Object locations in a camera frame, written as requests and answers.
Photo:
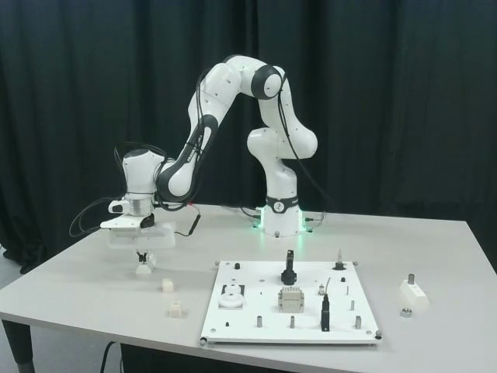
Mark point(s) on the black equipment box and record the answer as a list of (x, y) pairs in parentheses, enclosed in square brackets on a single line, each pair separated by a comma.
[(182, 359)]

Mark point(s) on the white task board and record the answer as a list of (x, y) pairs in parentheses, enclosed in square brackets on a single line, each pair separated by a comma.
[(272, 330)]

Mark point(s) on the black D-SUB plug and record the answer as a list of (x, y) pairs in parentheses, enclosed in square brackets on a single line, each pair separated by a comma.
[(288, 274)]

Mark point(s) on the white large gear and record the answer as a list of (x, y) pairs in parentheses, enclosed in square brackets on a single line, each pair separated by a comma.
[(231, 302)]

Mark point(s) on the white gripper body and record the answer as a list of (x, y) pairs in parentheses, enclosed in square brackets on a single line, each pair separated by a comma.
[(143, 237)]

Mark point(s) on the metal hex nut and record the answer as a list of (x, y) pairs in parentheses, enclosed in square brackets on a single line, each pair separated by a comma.
[(405, 311)]

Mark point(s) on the small white cube holder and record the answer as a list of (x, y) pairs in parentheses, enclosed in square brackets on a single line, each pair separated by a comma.
[(166, 286), (176, 309)]

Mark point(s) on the thick metal peg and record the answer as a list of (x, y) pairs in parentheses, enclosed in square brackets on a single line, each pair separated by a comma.
[(409, 279)]

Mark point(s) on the flat white mounting plate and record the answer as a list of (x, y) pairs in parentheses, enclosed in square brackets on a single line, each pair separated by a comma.
[(120, 222)]

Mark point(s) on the white peg holder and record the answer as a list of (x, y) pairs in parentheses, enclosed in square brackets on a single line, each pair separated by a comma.
[(145, 270), (415, 299)]

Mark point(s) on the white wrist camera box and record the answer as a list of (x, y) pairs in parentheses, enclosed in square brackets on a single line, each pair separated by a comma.
[(116, 206)]

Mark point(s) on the black curtain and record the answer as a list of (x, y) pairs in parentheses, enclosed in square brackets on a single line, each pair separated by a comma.
[(388, 77)]

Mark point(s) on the black USB plug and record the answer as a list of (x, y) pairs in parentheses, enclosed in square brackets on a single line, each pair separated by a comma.
[(325, 311)]

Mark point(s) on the white small gear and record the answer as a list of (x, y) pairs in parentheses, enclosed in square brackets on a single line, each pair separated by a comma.
[(233, 290)]

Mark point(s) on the dark table leg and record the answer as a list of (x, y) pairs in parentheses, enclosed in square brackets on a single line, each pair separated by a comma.
[(17, 346)]

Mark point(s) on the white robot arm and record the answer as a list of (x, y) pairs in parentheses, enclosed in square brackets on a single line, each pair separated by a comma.
[(279, 155)]

